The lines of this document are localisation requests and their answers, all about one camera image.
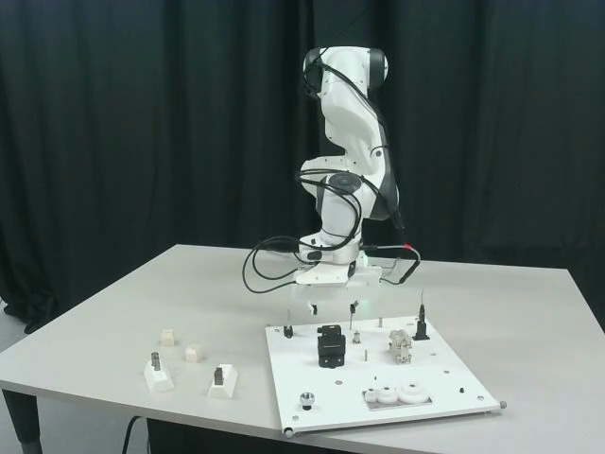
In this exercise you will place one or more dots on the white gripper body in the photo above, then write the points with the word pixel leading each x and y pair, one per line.
pixel 331 293

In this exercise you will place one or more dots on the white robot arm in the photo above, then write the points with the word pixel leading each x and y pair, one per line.
pixel 345 109

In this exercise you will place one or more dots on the metal square peg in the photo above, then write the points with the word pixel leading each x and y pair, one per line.
pixel 218 374
pixel 155 360

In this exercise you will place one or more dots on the large white peg holder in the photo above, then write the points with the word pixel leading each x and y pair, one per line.
pixel 222 388
pixel 158 380

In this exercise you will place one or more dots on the small white peg holder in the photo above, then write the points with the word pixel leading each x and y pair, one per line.
pixel 195 353
pixel 169 337

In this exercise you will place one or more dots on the black waterproof plug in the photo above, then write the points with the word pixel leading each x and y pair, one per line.
pixel 287 331

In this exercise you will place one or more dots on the black D-SUB plug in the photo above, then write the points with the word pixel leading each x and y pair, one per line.
pixel 331 350

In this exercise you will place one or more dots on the beige Ethernet plug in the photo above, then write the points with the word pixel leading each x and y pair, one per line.
pixel 399 347

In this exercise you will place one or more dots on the black USB plug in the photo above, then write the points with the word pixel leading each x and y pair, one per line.
pixel 420 326

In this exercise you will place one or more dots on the white small gear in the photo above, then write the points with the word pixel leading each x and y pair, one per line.
pixel 372 395

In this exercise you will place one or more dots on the metal bolt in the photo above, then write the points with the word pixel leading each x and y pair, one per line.
pixel 306 398

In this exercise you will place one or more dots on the white medium gear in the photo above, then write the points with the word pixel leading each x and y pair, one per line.
pixel 388 395

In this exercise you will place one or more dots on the white task board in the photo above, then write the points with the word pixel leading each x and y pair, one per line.
pixel 425 378

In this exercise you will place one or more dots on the white large gear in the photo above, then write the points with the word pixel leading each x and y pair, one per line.
pixel 412 393

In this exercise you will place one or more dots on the black curtain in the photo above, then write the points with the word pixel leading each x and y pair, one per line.
pixel 142 118

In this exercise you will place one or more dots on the grey table leg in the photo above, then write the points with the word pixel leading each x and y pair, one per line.
pixel 21 421

